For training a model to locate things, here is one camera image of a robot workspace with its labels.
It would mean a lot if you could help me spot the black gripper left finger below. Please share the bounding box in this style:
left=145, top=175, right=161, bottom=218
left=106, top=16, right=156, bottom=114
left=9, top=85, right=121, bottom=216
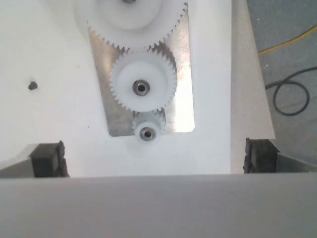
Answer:
left=0, top=140, right=70, bottom=178

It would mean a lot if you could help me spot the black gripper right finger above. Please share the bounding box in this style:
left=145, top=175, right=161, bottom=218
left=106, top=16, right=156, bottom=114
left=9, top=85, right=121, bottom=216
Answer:
left=243, top=137, right=317, bottom=174

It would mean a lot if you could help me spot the white small gear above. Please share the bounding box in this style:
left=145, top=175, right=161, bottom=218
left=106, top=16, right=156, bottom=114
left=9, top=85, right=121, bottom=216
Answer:
left=132, top=110, right=166, bottom=146

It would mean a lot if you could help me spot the white task board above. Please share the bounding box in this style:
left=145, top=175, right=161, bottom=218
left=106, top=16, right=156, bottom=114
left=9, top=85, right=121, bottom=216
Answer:
left=0, top=0, right=234, bottom=178

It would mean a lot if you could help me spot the white medium gear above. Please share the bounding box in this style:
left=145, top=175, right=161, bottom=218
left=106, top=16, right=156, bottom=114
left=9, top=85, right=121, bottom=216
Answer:
left=108, top=51, right=178, bottom=114

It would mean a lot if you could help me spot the white large gear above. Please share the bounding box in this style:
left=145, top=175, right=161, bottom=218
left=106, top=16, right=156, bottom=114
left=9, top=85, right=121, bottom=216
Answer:
left=74, top=0, right=189, bottom=54

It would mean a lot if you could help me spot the black floor cable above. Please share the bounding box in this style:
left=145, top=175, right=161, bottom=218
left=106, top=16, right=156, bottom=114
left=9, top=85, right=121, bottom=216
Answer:
left=264, top=65, right=317, bottom=116

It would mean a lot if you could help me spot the yellow floor cable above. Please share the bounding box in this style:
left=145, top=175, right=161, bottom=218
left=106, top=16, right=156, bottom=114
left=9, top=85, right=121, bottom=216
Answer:
left=257, top=23, right=317, bottom=55

